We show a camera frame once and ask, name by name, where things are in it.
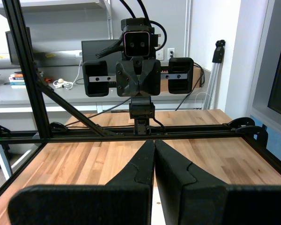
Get white cable bundle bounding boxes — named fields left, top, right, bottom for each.
left=52, top=60, right=84, bottom=90

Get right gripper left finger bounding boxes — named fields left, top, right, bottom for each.
left=8, top=139, right=155, bottom=225

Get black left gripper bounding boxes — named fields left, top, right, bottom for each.
left=83, top=58, right=194, bottom=97

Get black braided cable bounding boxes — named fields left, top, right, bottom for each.
left=96, top=39, right=125, bottom=59

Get black aluminium frame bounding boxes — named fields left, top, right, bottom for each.
left=0, top=0, right=281, bottom=202

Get stack of books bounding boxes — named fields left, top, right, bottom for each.
left=8, top=73, right=26, bottom=89

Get silver tripod stand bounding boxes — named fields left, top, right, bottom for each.
left=205, top=39, right=226, bottom=111

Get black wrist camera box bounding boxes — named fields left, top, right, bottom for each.
left=120, top=18, right=158, bottom=59

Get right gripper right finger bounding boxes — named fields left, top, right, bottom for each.
left=155, top=139, right=281, bottom=225

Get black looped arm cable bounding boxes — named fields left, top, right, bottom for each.
left=149, top=20, right=167, bottom=51

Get black frame corner bracket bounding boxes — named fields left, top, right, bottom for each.
left=49, top=121, right=68, bottom=132
left=228, top=117, right=256, bottom=128
left=235, top=125, right=269, bottom=147

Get black computer monitor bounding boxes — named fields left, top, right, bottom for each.
left=5, top=27, right=32, bottom=66
left=81, top=39, right=124, bottom=68

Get grey desk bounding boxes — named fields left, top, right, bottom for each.
left=0, top=67, right=211, bottom=113

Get white wall shelf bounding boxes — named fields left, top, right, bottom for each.
left=0, top=0, right=113, bottom=39

